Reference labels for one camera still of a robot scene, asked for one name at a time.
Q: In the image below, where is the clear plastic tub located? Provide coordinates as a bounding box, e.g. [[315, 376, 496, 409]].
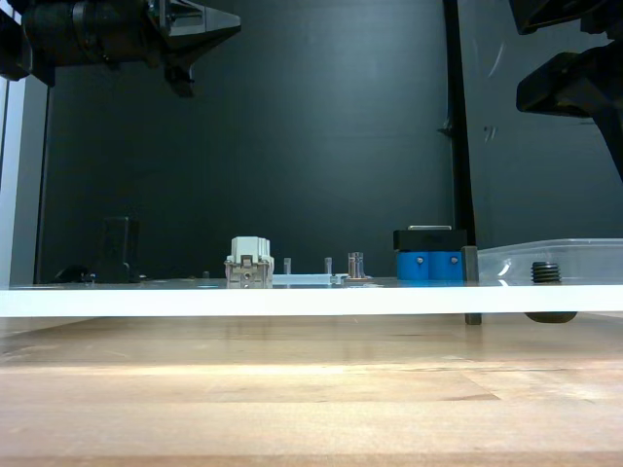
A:
[[477, 236, 623, 283]]

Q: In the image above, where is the grey connector housing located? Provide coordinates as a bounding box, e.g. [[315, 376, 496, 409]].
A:
[[223, 235, 276, 289]]

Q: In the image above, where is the black clamp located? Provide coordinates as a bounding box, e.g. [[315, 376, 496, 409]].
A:
[[54, 216, 147, 284]]

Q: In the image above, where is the black upright post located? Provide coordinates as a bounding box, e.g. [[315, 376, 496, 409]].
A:
[[437, 0, 478, 247]]

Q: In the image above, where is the silver metal terminal post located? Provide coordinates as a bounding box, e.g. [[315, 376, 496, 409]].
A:
[[342, 251, 375, 287]]

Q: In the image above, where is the white plastic board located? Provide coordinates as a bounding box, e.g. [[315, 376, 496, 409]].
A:
[[0, 276, 623, 318]]

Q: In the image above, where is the black connector housing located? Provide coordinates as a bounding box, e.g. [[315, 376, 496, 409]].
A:
[[392, 228, 468, 254]]

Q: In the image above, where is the blue connector mount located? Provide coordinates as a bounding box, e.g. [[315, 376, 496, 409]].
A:
[[395, 249, 464, 282]]

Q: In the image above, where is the grey partition frame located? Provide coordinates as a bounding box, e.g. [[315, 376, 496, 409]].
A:
[[8, 77, 50, 286]]

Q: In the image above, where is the black rubber board foot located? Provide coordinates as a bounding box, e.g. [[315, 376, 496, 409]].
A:
[[523, 310, 579, 325]]

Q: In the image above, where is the clear aluminium block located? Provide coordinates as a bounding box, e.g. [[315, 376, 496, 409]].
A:
[[271, 272, 349, 287]]

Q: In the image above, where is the grey square bar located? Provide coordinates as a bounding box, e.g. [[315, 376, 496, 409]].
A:
[[460, 245, 483, 326]]

